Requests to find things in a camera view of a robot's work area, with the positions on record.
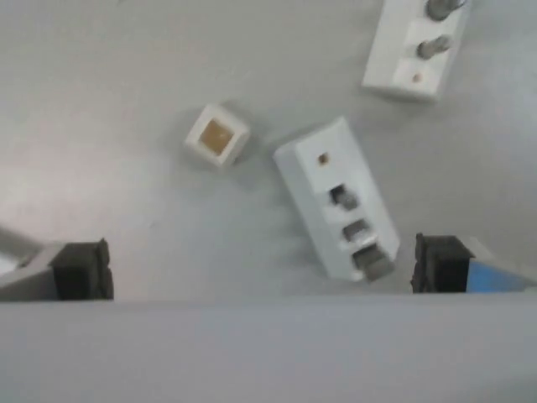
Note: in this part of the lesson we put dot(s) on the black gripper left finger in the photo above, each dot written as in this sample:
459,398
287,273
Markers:
79,273

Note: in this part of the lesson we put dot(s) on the medium metal round peg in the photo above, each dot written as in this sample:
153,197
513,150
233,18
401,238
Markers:
438,6

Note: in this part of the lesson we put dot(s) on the white round peg holder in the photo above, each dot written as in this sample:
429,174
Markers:
386,54

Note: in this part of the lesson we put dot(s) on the medium metal square peg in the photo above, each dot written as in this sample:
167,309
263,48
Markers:
357,233

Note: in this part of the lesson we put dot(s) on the small white cube holder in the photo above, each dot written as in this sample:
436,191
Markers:
197,142

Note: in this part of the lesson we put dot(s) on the white square peg holder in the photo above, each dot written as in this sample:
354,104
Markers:
306,176

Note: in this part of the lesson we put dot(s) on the small metal square peg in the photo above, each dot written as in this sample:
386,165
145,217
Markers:
346,198

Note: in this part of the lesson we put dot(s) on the white task board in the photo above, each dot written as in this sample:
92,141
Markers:
10,260

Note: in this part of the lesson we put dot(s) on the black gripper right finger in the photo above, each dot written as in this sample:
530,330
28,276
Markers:
444,268

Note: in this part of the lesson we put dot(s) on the large metal square peg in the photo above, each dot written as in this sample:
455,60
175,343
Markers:
373,263

